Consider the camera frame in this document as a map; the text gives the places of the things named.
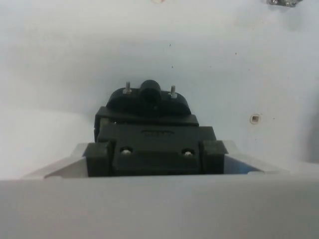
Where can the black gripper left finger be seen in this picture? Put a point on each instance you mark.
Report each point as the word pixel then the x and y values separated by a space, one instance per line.
pixel 99 159

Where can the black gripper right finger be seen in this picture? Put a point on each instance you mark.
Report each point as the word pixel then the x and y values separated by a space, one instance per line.
pixel 214 156

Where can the black D-SUB plug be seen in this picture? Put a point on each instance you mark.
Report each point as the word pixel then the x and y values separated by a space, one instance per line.
pixel 159 139

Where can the white task board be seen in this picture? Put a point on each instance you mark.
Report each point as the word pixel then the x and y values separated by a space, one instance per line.
pixel 62 74

